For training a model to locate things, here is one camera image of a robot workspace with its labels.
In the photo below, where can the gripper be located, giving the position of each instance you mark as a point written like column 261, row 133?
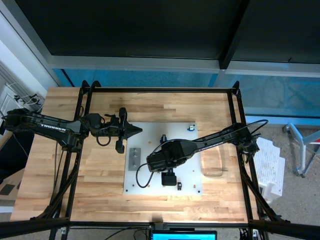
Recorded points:
column 113, row 126
column 169, row 180

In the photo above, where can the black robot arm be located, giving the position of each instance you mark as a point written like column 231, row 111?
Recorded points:
column 50, row 125
column 212, row 141

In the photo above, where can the small blue white connector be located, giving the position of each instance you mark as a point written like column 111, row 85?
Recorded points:
column 191, row 128

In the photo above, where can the black clamp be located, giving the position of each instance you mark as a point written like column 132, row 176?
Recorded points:
column 179, row 186

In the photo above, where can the white task board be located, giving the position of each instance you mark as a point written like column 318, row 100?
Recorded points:
column 140, row 182

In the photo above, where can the blue round socket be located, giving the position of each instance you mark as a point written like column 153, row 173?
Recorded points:
column 163, row 138

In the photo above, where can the grey metal block with posts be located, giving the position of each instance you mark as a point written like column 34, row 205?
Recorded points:
column 131, row 167

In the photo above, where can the clear plastic tub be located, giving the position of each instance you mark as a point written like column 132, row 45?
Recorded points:
column 212, row 160

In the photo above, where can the blue laptop screen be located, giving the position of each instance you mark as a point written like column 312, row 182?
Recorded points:
column 182, row 236

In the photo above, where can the white foam block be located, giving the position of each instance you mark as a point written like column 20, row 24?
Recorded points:
column 270, row 170

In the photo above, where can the cardboard box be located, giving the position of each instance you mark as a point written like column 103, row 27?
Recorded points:
column 12, row 180

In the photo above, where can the silver metal stand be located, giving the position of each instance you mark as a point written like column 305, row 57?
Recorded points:
column 303, row 155

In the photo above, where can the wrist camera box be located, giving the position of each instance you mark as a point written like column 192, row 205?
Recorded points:
column 157, row 162

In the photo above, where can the small black table camera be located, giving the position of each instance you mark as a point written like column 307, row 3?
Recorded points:
column 159, row 225

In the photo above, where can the black metal frame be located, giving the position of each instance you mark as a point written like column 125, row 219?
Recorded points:
column 162, row 90

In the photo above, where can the black wall post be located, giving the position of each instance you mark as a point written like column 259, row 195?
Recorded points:
column 232, row 37

